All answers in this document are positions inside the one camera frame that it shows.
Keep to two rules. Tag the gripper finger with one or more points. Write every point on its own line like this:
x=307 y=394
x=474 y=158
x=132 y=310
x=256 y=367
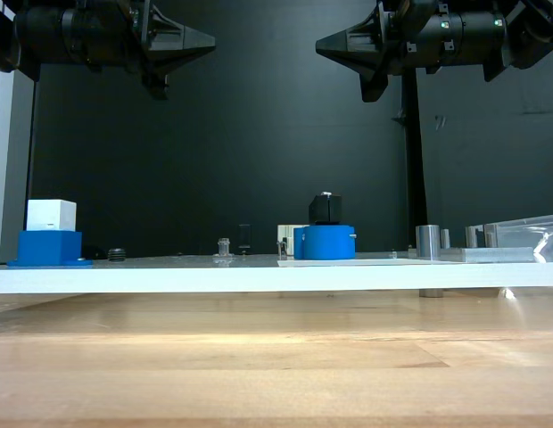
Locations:
x=178 y=40
x=357 y=42

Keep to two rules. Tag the thick metal cylinder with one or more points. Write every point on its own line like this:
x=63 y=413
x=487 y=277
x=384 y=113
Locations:
x=427 y=243

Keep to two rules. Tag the black plug block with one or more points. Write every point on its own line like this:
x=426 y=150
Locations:
x=324 y=208

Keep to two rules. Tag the white cube block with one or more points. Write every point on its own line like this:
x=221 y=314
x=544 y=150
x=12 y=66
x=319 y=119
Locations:
x=51 y=215

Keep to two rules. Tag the blue round socket base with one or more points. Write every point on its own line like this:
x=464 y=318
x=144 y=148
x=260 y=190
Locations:
x=325 y=243

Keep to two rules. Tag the white connector housing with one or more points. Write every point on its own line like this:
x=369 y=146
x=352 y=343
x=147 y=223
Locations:
x=285 y=234

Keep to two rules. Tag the small clear plastic connector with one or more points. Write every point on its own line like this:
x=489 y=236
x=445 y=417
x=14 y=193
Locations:
x=223 y=249

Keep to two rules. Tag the metal peg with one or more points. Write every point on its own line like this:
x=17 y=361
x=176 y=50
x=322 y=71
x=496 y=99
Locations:
x=471 y=237
x=490 y=236
x=445 y=238

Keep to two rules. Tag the black knurled screw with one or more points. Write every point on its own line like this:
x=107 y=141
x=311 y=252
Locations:
x=117 y=254

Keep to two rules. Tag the small metal clip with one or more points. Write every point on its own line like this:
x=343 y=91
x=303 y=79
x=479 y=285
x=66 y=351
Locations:
x=283 y=249

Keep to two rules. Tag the blue square socket base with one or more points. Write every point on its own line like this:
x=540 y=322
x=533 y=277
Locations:
x=49 y=247

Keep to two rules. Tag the clear plastic tub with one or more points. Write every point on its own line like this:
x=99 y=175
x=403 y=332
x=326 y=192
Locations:
x=526 y=236

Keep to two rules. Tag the grey metal plate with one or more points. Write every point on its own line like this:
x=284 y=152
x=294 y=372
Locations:
x=495 y=255

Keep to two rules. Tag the white board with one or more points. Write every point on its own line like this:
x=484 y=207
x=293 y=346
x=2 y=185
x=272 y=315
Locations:
x=258 y=278

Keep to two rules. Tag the black frame post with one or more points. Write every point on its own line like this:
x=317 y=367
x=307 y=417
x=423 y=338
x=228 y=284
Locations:
x=412 y=156

